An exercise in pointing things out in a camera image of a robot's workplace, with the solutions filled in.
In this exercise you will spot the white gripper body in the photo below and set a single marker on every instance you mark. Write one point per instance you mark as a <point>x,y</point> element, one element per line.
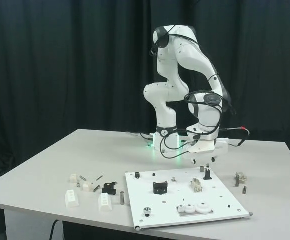
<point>204,147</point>

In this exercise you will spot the large metal square peg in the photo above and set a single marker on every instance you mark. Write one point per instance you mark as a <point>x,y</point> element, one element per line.
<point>200,169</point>

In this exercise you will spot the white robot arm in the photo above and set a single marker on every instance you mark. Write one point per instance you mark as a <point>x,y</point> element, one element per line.
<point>184,65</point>

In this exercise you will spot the dark metal peg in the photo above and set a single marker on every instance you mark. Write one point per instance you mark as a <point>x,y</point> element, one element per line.
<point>237,182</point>
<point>244,190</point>

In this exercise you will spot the large metal round peg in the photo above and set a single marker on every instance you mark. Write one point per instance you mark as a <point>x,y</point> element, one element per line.
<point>122,198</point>

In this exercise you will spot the thin black rod red tag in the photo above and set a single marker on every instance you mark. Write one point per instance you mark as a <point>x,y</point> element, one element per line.
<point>230,129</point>

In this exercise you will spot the white task board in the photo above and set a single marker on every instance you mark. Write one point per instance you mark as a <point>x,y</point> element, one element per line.
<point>179,200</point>

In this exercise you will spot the white medium gear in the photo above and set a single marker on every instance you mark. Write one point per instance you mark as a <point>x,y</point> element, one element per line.
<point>190,208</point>

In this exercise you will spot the white small gear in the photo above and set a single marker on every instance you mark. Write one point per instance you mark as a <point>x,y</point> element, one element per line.
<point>181,209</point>

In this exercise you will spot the metal bolt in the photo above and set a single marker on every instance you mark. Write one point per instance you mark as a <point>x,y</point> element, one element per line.
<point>147,211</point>

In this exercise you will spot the black D-SUB plug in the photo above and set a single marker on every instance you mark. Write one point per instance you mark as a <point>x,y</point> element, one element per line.
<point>109,188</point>

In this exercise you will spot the large white plug holder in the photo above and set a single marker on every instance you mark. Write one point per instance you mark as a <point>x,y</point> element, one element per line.
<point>105,203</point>
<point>72,199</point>

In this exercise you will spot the metal BNC plug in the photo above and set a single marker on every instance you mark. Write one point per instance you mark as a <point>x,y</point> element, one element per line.
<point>78,185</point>

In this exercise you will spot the black curtain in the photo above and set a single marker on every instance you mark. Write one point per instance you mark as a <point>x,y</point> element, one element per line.
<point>60,62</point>

